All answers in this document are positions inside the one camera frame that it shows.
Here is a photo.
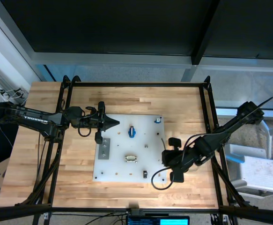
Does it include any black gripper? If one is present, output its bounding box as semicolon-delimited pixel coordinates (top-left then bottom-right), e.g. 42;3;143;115
81;101;120;144
162;137;199;183

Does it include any blue holder with plug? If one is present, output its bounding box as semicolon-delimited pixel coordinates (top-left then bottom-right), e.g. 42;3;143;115
127;125;137;139

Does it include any grey metal plate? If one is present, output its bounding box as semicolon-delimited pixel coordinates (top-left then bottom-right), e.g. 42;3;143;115
97;137;111;160

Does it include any white board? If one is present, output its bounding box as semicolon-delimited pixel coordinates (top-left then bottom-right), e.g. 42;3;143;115
93;114;168;183

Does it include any screen with blue edge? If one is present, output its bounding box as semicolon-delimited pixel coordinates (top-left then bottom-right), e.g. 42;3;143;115
126;215;190;225

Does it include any white bin with blue rim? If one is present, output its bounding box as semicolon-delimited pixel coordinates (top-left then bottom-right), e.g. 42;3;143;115
225;143;268;165

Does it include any white storage box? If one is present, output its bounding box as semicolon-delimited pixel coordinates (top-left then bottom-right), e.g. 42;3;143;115
240;156;273;195

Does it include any black metal frame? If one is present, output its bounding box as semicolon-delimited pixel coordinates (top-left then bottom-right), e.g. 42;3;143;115
0;75;273;225

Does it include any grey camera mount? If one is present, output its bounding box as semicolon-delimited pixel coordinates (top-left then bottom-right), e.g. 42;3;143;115
129;205;143;216

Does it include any black upright post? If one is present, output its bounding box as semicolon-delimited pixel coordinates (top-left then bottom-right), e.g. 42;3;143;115
191;0;221;66

